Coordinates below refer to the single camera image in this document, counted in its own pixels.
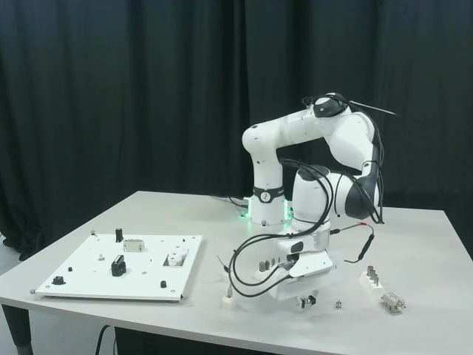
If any thin black rod on wire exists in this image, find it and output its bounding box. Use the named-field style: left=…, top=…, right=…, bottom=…
left=330, top=220, right=375, bottom=264

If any black floor cable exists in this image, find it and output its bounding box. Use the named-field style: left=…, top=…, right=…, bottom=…
left=96, top=314, right=123, bottom=355

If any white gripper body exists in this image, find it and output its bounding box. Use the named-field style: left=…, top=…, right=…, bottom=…
left=269, top=251, right=339, bottom=301

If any grey waterproof plug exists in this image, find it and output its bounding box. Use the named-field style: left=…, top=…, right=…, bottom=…
left=380, top=291, right=408, bottom=313

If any black curtain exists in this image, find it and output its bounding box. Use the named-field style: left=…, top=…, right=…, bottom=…
left=0, top=0, right=473, bottom=267

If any thin black cable tie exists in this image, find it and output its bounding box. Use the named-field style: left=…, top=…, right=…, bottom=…
left=343, top=98, right=426, bottom=126

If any white square peg holder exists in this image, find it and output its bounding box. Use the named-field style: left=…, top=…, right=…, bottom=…
left=358, top=271, right=384, bottom=297

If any white round peg holder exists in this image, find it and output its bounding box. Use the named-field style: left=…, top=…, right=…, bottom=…
left=253, top=266, right=288, bottom=282

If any black table leg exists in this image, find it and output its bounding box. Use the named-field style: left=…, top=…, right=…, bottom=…
left=0, top=305, right=33, bottom=355

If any dark Ethernet plug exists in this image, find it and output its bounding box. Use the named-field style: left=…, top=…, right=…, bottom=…
left=217, top=254, right=232, bottom=277

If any white task board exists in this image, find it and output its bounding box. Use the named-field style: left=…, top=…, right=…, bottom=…
left=30, top=231, right=204, bottom=302

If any black base cable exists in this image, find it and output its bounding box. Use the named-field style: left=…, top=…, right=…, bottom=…
left=216, top=195, right=251, bottom=209

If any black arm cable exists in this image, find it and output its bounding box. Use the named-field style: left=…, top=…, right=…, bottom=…
left=228, top=94, right=386, bottom=297
left=231, top=94, right=386, bottom=295

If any black cabinet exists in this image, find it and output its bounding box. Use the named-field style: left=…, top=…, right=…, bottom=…
left=115, top=327, right=374, bottom=355

